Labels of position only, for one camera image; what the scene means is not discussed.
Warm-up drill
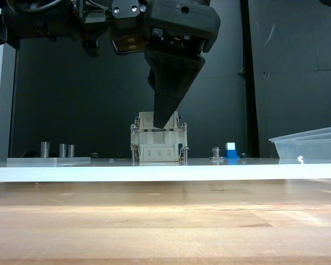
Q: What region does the grey connector base socket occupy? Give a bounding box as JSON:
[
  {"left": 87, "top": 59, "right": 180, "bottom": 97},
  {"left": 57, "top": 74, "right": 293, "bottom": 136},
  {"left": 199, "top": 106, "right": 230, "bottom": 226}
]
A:
[{"left": 129, "top": 117, "right": 190, "bottom": 167}]

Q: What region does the small silver socket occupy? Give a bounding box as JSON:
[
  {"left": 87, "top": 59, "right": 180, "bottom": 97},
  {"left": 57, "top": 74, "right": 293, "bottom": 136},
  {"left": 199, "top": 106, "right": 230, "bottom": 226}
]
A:
[{"left": 209, "top": 147, "right": 225, "bottom": 162}]

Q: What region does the white mounting board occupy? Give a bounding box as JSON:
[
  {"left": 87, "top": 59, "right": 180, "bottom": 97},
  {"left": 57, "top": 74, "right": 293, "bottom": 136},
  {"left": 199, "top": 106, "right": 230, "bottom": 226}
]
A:
[{"left": 0, "top": 157, "right": 331, "bottom": 183}]

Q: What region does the grey metal plate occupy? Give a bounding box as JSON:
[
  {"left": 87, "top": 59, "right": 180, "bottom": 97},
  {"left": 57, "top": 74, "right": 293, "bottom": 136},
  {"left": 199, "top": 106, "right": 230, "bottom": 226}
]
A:
[{"left": 7, "top": 156, "right": 91, "bottom": 167}]

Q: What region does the clear plastic tub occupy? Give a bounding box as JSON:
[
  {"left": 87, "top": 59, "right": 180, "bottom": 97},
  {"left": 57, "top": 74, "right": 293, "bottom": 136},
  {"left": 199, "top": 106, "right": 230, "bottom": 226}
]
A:
[{"left": 268, "top": 125, "right": 331, "bottom": 163}]

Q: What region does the black wall pillar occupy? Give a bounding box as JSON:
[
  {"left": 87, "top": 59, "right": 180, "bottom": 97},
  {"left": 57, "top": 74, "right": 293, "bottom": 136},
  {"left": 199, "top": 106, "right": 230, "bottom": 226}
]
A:
[{"left": 245, "top": 0, "right": 261, "bottom": 158}]

